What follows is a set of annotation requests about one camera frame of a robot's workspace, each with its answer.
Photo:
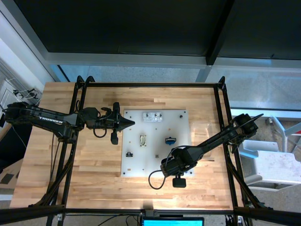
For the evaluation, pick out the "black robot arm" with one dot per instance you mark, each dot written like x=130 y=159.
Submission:
x=50 y=120
x=216 y=139

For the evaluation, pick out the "aluminium clamp block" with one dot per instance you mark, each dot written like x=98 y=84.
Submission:
x=151 y=120

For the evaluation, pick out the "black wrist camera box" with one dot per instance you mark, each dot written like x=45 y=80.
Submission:
x=167 y=169

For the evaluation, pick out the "white tube frame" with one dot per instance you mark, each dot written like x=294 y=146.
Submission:
x=279 y=124

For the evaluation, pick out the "black aluminium frame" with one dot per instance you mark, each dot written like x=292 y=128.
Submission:
x=150 y=85

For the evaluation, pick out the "grey rectangular connector housing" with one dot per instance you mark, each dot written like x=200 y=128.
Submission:
x=143 y=140

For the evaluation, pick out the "black floor case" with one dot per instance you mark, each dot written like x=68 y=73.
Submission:
x=11 y=150

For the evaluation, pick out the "clear plastic tub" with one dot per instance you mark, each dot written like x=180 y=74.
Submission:
x=200 y=128

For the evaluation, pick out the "small black clamp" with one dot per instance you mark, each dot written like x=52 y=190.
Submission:
x=129 y=154

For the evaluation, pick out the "flat brown cardboard box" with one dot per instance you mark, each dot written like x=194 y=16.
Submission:
x=16 y=169

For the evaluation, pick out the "blue connector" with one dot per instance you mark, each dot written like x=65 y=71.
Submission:
x=169 y=142

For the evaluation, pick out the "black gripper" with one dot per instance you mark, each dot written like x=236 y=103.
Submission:
x=179 y=183
x=116 y=122

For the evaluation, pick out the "white plastic board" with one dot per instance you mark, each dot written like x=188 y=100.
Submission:
x=141 y=164

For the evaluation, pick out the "white plastic step stool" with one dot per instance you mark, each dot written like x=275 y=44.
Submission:
x=277 y=167

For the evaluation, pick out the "blue laptop screen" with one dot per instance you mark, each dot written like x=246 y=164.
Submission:
x=171 y=222

